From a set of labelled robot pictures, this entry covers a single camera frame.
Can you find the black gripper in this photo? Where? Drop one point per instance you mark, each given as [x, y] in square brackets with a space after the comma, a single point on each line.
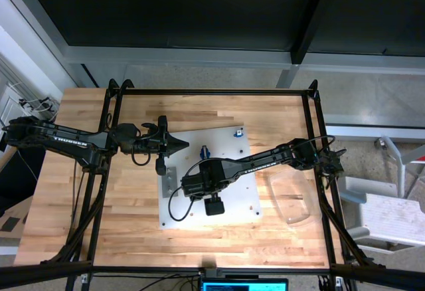
[162, 145]
[206, 186]

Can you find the beige HAN10-E connector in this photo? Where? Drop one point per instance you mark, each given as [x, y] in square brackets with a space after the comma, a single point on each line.
[202, 153]

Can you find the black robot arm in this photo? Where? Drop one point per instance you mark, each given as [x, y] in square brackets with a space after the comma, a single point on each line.
[73, 139]
[259, 165]

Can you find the small blue white connector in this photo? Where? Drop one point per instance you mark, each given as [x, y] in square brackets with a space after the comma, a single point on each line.
[237, 133]

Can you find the white mounting board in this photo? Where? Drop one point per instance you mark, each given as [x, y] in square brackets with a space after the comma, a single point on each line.
[232, 198]

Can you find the clear plastic tub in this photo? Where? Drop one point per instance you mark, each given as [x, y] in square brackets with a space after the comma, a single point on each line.
[292, 201]

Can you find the blue laptop screen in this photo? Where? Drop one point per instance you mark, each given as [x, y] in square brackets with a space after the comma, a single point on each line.
[242, 286]

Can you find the cardboard box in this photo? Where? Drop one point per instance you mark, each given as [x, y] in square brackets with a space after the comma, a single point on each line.
[13, 218]

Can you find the white step stool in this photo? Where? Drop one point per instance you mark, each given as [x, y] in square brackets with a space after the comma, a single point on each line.
[385, 214]

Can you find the aluminium base plate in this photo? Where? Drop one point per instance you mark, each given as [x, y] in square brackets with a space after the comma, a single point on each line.
[166, 184]

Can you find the black aluminium frame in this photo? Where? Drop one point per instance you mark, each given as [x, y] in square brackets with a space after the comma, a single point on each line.
[212, 92]

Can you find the black table-level camera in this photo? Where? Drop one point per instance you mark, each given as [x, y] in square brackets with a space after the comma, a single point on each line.
[210, 271]

